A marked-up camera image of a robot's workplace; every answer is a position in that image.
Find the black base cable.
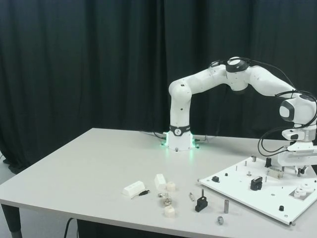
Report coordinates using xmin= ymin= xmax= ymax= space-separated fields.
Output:
xmin=192 ymin=135 xmax=225 ymax=149
xmin=139 ymin=129 xmax=169 ymax=141

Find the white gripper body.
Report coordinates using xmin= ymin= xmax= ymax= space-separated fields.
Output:
xmin=276 ymin=151 xmax=317 ymax=166

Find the black D-SUB plug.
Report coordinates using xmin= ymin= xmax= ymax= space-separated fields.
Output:
xmin=250 ymin=175 xmax=264 ymax=191
xmin=195 ymin=197 xmax=208 ymax=213

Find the black cabinet under table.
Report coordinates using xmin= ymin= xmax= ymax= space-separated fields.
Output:
xmin=76 ymin=219 xmax=293 ymax=238

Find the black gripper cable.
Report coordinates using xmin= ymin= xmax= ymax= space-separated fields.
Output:
xmin=257 ymin=125 xmax=298 ymax=157

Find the white task board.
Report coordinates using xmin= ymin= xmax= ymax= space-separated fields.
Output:
xmin=197 ymin=155 xmax=317 ymax=227

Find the black curtain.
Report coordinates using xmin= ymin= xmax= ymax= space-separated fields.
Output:
xmin=0 ymin=0 xmax=317 ymax=172

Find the black floor cable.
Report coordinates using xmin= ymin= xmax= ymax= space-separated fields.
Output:
xmin=64 ymin=217 xmax=78 ymax=238

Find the black table leg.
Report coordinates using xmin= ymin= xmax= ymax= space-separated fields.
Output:
xmin=0 ymin=203 xmax=21 ymax=238

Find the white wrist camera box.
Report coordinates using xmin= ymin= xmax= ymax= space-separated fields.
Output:
xmin=281 ymin=128 xmax=306 ymax=142

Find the white peg holder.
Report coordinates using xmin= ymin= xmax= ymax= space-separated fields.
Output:
xmin=154 ymin=174 xmax=167 ymax=190
xmin=122 ymin=182 xmax=147 ymax=200

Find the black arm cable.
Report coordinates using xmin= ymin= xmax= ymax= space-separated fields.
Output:
xmin=210 ymin=57 xmax=298 ymax=91

